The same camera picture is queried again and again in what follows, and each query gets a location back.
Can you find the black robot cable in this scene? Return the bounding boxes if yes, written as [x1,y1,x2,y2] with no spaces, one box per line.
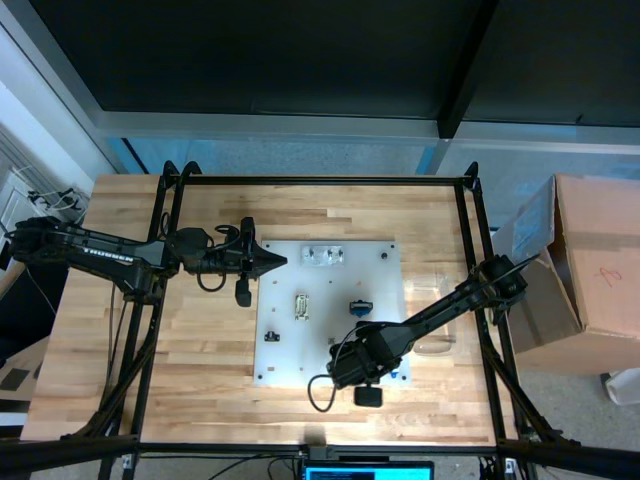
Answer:
[306,373,337,414]

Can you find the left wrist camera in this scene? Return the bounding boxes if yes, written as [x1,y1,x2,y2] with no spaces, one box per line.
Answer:
[234,277,254,308]

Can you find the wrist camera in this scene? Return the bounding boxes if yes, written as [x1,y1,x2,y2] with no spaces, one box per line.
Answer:
[234,277,254,308]
[353,386,384,409]

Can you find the blue screen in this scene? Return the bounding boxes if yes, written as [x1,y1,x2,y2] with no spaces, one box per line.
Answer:
[301,460,436,480]

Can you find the white task board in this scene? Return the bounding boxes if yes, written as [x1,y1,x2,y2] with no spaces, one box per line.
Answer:
[253,239,413,388]

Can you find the cardboard box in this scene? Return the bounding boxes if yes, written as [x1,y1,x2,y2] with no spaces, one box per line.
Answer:
[491,172,640,377]

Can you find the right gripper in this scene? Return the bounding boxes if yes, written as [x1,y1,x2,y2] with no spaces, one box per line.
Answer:
[326,329,402,392]

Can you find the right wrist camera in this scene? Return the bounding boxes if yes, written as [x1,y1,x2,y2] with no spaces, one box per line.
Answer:
[353,386,384,409]

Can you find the clear plastic container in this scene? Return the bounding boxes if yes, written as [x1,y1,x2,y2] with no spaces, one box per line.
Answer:
[403,271,460,357]

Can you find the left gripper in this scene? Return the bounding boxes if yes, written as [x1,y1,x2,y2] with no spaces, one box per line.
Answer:
[238,216,289,282]

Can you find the black frame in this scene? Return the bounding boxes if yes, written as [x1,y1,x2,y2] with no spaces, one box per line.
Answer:
[0,159,586,480]

